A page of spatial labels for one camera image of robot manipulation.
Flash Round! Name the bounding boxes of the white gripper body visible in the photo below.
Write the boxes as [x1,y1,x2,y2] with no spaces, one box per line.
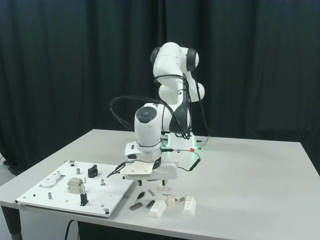
[121,161,179,182]

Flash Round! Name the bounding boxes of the white peg holder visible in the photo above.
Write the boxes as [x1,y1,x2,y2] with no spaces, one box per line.
[146,198,168,219]
[180,196,197,216]

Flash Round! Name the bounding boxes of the white task board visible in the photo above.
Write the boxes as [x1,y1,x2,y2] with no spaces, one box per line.
[13,159,137,219]

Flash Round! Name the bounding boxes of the white large gear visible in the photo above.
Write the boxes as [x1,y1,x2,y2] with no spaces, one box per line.
[39,176,60,189]

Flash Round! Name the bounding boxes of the black table leg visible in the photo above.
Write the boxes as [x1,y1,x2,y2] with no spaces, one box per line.
[1,205,22,240]

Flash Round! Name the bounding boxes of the black curtain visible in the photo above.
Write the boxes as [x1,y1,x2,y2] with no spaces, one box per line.
[0,0,320,167]

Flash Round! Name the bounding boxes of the thin black rod on wire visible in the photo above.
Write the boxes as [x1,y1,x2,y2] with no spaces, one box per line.
[161,147,202,172]

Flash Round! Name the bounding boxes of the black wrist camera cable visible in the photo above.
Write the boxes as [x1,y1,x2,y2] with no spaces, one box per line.
[106,161,127,179]

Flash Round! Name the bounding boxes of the grey base connector cable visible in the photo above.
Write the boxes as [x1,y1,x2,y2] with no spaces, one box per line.
[196,134,212,146]

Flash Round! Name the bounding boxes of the black floor cable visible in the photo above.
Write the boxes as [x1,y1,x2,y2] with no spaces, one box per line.
[65,219,79,240]

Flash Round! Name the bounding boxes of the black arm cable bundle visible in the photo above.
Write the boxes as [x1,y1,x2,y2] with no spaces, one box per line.
[109,73,211,151]

